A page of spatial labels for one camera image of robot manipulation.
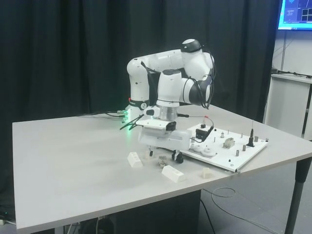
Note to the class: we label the small black plug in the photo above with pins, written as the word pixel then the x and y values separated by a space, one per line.
pixel 202 126

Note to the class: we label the white medium gear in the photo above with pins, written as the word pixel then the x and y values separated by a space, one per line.
pixel 197 148

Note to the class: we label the grey metal plug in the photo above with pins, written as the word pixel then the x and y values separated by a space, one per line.
pixel 161 161

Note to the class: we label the white cabinet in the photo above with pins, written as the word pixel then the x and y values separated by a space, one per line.
pixel 287 104

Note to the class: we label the dark table leg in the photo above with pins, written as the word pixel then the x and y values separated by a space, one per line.
pixel 298 195

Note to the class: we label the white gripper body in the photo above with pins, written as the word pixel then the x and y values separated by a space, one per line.
pixel 168 141

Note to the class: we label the blue screen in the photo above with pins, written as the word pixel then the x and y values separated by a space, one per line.
pixel 296 13

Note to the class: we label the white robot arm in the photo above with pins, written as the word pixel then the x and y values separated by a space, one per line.
pixel 170 58

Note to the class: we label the black curtain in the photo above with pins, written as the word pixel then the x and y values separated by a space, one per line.
pixel 73 48

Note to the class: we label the black box under table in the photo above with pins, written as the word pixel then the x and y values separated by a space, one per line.
pixel 156 212

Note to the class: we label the white large gear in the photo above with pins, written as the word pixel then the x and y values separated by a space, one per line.
pixel 210 151

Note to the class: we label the white holder with holes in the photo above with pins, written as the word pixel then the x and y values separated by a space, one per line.
pixel 134 159

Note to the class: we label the white task board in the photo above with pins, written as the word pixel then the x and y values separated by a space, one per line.
pixel 219 156

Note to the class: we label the small white holder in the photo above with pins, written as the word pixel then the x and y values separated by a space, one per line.
pixel 206 173

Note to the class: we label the flat white mounting plate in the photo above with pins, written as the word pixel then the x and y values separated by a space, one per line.
pixel 156 126

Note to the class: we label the metal BNC plug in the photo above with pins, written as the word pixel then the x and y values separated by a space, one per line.
pixel 222 134

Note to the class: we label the long white holder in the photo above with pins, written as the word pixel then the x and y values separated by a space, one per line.
pixel 173 173

